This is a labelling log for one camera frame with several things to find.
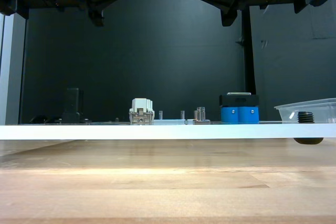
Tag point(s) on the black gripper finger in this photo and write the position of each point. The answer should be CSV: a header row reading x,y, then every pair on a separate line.
x,y
223,2
105,1

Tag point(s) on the blue and black connector socket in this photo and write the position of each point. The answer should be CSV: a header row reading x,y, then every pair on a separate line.
x,y
240,115

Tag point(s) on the beige multi-pin connector housing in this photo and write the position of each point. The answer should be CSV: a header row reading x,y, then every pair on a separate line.
x,y
141,111

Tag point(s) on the black clamp socket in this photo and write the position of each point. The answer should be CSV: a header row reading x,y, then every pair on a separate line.
x,y
72,103

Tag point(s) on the clear plastic tub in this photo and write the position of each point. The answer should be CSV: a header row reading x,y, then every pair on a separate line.
x,y
288,112

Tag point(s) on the aluminium block with pins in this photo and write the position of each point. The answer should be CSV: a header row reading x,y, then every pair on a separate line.
x,y
169,122

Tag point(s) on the white task board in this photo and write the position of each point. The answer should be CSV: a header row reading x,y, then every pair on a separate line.
x,y
168,132

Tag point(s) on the black threaded knob screw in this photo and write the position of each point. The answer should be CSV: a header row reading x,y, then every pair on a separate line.
x,y
305,117

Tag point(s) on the black rubber board foot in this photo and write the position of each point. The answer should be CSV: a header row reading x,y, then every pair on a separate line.
x,y
308,140

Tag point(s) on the black metal frame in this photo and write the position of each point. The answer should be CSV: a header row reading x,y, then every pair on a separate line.
x,y
248,64

